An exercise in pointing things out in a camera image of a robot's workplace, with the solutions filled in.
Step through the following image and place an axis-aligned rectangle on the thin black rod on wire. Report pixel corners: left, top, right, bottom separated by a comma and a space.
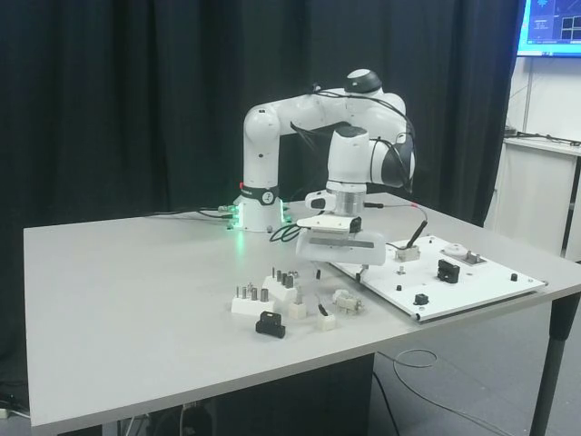
365, 201, 430, 250

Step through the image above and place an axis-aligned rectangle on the white peg holder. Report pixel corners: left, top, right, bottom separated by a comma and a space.
261, 274, 301, 306
230, 292, 276, 315

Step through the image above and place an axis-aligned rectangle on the black base cable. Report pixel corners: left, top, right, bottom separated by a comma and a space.
149, 206, 237, 223

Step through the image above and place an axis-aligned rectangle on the black D-SUB plug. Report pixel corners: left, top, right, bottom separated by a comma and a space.
253, 311, 290, 340

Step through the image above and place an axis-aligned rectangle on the silver wrist ring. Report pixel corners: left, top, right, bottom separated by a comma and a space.
333, 190, 367, 214

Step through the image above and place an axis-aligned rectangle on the beige metal connector plug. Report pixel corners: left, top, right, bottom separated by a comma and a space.
335, 297, 367, 315

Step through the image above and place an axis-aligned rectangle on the blue screen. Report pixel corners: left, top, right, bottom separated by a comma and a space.
517, 0, 581, 59

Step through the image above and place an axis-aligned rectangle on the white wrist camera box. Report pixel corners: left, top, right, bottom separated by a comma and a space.
304, 190, 329, 211

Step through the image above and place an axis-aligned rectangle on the black curtain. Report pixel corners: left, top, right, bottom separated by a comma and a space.
0, 0, 521, 394

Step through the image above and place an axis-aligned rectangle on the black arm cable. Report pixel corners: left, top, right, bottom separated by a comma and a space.
270, 84, 417, 244

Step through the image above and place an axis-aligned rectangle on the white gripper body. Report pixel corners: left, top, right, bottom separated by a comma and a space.
294, 230, 388, 267

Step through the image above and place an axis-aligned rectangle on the black cable bundle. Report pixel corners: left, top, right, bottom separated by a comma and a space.
503, 128, 581, 149

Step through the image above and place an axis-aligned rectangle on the flat white mounting plate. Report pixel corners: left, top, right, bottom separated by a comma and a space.
297, 215, 363, 232

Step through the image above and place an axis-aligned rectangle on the white task board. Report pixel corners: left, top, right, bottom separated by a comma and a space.
324, 233, 549, 324

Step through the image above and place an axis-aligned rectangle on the white cabinet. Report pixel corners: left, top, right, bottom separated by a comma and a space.
492, 134, 581, 264

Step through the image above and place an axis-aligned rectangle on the black table leg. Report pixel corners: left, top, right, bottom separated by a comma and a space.
530, 294, 580, 436

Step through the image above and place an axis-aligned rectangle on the grey floor cable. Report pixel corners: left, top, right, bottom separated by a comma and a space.
376, 347, 459, 436

